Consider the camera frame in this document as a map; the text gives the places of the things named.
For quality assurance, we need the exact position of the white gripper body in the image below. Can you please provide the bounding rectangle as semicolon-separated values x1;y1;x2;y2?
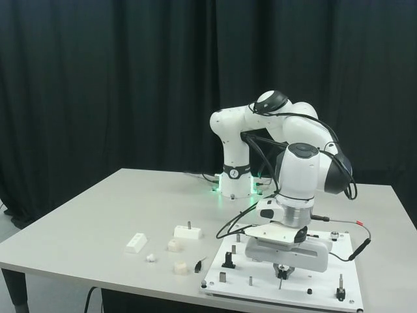
244;236;333;273

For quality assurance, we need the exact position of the long white peg holder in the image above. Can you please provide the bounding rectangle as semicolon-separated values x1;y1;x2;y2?
124;232;148;254

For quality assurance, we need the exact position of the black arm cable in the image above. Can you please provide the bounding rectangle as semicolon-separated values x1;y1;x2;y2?
240;100;358;201

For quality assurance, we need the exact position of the black base cable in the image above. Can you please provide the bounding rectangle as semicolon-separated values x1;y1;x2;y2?
253;177;278;190
184;171;220;183

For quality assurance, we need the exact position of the black cable under table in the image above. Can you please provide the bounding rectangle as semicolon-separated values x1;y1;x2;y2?
85;286;99;313

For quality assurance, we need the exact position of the silver flange ring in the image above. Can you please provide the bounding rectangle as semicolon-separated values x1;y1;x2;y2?
281;203;313;228

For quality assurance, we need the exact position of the flat white mounting plate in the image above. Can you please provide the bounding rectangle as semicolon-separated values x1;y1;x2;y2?
244;224;302;245

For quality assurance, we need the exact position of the black curtain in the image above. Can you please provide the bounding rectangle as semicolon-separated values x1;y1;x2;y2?
0;0;417;229

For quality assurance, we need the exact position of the white holder with square peg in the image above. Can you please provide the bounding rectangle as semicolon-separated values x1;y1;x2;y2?
173;224;203;241

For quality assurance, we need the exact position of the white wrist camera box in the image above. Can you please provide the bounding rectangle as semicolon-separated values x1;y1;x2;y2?
255;198;284;222

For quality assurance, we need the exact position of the white task board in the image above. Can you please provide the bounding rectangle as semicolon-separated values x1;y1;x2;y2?
198;222;365;312

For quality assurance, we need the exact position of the dark table leg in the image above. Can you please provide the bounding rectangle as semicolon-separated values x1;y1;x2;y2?
0;269;27;313

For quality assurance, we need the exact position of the black camera cable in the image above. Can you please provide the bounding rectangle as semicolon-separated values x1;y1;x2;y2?
216;208;261;241

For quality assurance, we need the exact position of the thin black rod on wire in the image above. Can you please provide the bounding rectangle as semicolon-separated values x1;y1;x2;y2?
311;213;373;262

